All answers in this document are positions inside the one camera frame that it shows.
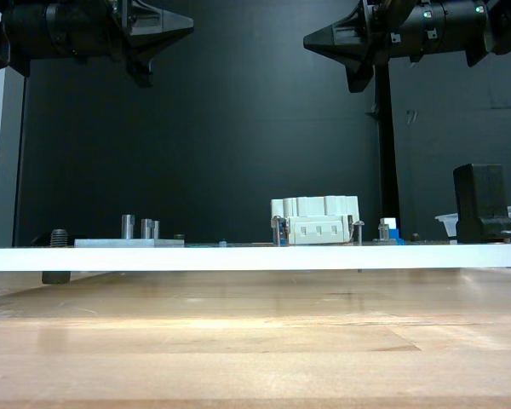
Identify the beige connector housing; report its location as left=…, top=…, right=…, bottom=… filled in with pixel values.
left=270, top=195, right=360, bottom=246

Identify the white blue terminal block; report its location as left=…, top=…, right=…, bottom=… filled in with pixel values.
left=382, top=217, right=404, bottom=245

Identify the clear plastic tub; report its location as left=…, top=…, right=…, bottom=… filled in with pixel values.
left=434, top=204, right=511, bottom=245

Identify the black socket housing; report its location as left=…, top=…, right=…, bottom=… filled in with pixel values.
left=452, top=162, right=511, bottom=245

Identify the white task board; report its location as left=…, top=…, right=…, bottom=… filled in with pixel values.
left=0, top=245, right=511, bottom=273

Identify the black rubber foot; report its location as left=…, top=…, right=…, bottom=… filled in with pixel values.
left=41, top=271, right=71, bottom=285

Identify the black frame post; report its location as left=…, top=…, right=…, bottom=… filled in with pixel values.
left=365, top=61, right=402, bottom=247

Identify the grey metal base plate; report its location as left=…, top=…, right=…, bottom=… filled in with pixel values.
left=74, top=238, right=185, bottom=249

